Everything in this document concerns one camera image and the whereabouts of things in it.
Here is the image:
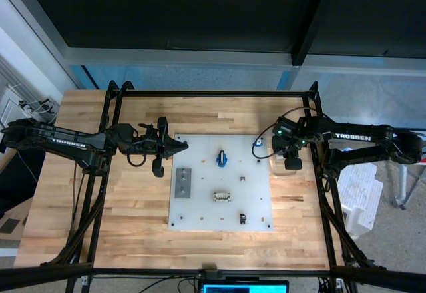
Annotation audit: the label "clear plastic tub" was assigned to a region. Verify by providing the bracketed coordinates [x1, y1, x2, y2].
[268, 133, 298, 178]

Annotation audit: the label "white taskboard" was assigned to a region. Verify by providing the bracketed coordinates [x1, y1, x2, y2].
[168, 133, 275, 232]

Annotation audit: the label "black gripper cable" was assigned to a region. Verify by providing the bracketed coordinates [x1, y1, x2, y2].
[127, 151, 148, 168]
[251, 106, 322, 160]

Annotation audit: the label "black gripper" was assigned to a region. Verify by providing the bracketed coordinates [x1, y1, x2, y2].
[131, 116, 189, 178]
[276, 121, 306, 170]

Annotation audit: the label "black room post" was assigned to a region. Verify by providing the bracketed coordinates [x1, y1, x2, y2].
[291, 0, 333, 67]

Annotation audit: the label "laptop screen with blue edge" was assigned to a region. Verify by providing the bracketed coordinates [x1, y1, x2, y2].
[198, 280, 290, 293]

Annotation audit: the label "grey multi-pin connector housing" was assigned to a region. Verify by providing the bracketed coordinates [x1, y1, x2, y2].
[212, 191, 233, 203]

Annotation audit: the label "grey metal stand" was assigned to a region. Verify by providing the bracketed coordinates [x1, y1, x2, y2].
[391, 159, 426, 211]

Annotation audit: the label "plugs with white cables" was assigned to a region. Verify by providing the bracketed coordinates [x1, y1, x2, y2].
[16, 97, 57, 116]

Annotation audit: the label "black aluminium frame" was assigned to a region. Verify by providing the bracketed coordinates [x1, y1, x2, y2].
[0, 79, 426, 293]

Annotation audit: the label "brown cardboard box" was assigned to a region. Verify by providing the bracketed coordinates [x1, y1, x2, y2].
[0, 195, 34, 240]

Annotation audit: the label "grey metal plate with pegs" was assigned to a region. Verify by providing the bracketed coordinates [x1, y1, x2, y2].
[173, 166, 193, 200]

